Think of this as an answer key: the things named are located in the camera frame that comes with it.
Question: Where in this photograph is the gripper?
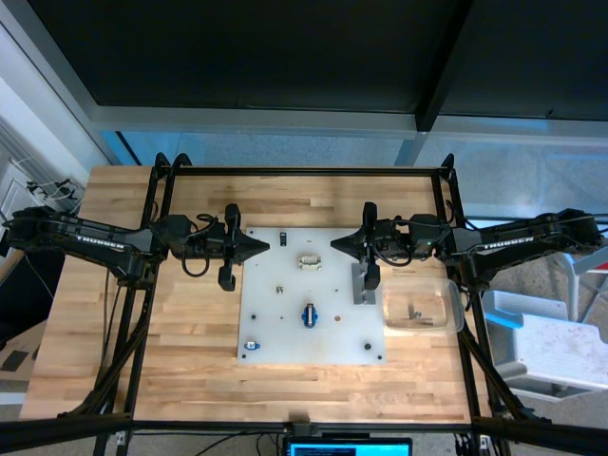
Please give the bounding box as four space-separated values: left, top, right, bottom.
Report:
208 203 271 292
331 202 403 292

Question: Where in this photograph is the white taskboard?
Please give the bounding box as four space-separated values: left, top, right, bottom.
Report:
236 226 390 366

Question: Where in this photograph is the grey metal peg plate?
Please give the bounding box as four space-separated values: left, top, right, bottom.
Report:
351 263 382 306

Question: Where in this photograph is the clear plastic tub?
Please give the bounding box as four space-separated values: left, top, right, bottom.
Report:
381 278 466 334

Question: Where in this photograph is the laptop screen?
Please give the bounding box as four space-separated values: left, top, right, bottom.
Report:
283 436 413 456

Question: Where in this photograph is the white step stool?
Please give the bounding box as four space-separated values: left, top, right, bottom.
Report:
482 289 608 403

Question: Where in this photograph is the brown cardboard box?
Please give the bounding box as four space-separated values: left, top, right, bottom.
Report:
0 317 48 405

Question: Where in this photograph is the black arm wrist cable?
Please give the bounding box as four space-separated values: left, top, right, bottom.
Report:
379 214 415 267

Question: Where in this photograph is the black aluminium frame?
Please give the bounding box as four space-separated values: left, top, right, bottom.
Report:
0 151 608 456

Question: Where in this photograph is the black camera bracket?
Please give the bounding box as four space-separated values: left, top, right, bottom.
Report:
290 411 318 436

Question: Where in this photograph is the white and black cable bundle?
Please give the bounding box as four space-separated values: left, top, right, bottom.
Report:
26 178 82 203

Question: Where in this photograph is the grey metal cart frame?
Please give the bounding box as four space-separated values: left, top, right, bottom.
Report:
536 232 608 324

